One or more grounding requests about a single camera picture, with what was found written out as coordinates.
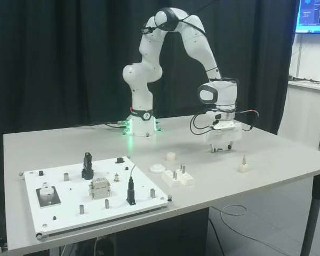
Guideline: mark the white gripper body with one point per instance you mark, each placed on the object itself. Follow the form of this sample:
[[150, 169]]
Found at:
[[224, 136]]

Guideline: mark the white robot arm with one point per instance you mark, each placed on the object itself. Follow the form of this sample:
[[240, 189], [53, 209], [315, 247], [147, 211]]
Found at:
[[200, 53]]

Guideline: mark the thin metal round peg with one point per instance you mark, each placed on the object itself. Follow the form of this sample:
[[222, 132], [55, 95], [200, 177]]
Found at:
[[244, 159]]

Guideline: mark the small white holder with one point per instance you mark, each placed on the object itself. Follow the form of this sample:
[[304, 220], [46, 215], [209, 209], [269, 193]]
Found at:
[[170, 155], [244, 168]]

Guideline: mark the white peg holder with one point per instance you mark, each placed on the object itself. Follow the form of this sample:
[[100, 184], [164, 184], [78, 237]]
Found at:
[[188, 179], [169, 178]]

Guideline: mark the white large gear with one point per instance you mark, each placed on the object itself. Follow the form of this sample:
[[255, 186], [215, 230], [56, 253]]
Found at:
[[157, 168]]

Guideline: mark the metal square peg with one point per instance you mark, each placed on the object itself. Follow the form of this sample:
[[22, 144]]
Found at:
[[152, 193]]

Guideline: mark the white cabinet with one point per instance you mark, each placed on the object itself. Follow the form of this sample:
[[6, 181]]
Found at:
[[304, 120]]

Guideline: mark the black equipment box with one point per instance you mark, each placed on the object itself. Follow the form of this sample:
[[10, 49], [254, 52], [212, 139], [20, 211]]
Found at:
[[162, 234]]

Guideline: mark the metal BNC plug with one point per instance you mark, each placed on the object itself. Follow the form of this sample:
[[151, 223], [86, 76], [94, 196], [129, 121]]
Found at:
[[116, 177]]

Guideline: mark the grey table leg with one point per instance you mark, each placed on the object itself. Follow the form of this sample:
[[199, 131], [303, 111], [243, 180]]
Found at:
[[313, 213]]

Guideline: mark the slim metal peg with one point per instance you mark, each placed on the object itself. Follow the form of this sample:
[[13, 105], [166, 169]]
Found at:
[[106, 204]]

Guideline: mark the grey rectangular metal connector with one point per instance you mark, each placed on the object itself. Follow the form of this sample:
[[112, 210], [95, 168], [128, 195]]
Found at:
[[100, 190]]

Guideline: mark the black D-SUB plug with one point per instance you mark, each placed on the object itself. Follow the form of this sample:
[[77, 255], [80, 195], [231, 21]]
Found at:
[[87, 166]]

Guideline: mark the thick metal round peg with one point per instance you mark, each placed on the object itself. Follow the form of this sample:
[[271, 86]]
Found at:
[[82, 209], [66, 176]]

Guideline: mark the white task board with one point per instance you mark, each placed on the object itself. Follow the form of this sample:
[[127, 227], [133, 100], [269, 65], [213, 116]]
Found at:
[[74, 194]]

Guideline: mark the blue screen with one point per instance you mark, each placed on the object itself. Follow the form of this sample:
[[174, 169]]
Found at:
[[314, 16]]

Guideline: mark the white small gear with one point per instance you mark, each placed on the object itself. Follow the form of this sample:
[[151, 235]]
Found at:
[[46, 184]]

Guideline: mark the white medium gear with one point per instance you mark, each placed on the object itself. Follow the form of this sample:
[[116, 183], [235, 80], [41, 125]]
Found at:
[[47, 195]]

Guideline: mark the black curtain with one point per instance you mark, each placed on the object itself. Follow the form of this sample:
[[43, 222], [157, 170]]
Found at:
[[42, 53]]

